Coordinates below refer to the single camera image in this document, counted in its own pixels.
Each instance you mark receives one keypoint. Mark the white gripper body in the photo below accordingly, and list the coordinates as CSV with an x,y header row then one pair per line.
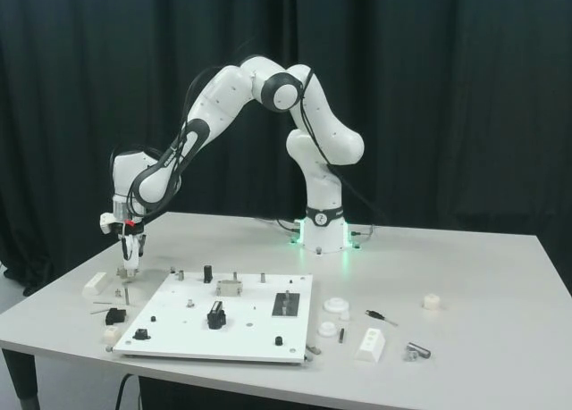
x,y
131,253

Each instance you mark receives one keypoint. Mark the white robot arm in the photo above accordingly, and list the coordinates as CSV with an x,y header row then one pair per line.
x,y
223,97

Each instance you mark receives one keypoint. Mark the metal waterproof plug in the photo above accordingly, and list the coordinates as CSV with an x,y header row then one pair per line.
x,y
117,292

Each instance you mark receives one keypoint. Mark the metal round peg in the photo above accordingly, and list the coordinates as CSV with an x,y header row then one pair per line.
x,y
126,295

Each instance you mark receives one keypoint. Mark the long white peg holder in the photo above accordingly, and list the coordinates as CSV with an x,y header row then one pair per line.
x,y
371,345
96,284

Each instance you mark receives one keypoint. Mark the black rod with red tag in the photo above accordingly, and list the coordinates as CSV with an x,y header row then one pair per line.
x,y
129,223

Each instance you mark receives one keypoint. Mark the black D-SUB plug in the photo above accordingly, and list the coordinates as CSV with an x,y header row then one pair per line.
x,y
115,316

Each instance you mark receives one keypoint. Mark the small white cube holder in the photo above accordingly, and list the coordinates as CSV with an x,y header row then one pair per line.
x,y
111,334

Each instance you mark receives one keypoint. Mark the white task board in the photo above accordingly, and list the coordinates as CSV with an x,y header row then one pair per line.
x,y
223,316

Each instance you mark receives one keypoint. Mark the dark grey table leg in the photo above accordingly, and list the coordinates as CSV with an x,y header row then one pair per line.
x,y
18,379

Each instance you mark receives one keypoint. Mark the black curtain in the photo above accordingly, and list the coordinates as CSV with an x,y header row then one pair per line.
x,y
89,93

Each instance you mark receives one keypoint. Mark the white medium gear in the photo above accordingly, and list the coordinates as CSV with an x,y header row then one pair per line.
x,y
328,328

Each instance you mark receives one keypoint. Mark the white large gear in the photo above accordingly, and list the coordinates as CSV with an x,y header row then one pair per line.
x,y
335,303

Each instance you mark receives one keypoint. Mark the dark metal square peg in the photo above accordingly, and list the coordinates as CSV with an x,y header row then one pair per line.
x,y
342,335

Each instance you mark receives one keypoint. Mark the metal BNC plug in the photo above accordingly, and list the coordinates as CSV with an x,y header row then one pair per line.
x,y
419,350

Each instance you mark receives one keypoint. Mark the small white round-top holder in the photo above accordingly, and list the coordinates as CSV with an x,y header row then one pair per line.
x,y
432,302

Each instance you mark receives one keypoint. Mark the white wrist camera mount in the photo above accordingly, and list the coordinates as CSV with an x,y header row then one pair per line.
x,y
106,222

